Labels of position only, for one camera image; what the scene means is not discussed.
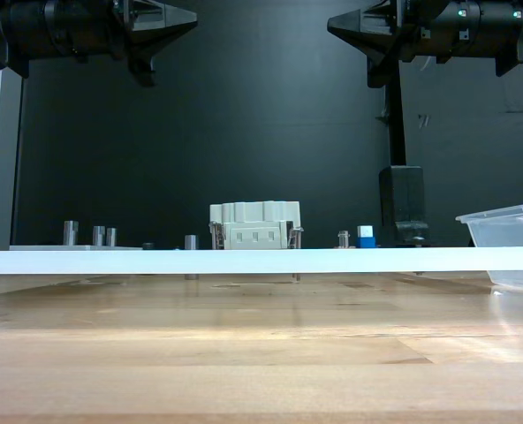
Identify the blue and white connector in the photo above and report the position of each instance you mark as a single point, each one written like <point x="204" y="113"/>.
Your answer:
<point x="365" y="240"/>

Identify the small metal connector socket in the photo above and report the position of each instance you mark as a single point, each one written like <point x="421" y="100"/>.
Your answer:
<point x="342" y="239"/>

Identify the beige rectangular connector housing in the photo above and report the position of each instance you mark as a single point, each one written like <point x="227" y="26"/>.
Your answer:
<point x="255" y="229"/>

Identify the clear plastic tub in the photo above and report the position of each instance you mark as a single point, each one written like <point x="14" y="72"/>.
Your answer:
<point x="495" y="247"/>

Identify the black USB socket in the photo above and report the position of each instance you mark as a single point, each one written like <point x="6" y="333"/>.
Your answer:
<point x="400" y="199"/>

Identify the silver aluminium post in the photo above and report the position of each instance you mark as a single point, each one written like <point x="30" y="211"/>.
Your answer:
<point x="1" y="168"/>

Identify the black aluminium frame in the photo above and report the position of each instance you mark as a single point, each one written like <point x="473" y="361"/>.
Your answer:
<point x="396" y="128"/>

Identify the white taskboard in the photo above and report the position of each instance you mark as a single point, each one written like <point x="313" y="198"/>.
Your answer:
<point x="261" y="261"/>

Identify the thin silver metal bar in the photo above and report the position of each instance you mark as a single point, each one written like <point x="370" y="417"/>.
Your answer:
<point x="111" y="236"/>

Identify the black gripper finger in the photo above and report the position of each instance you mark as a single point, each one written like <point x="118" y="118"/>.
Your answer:
<point x="155" y="24"/>
<point x="372" y="26"/>

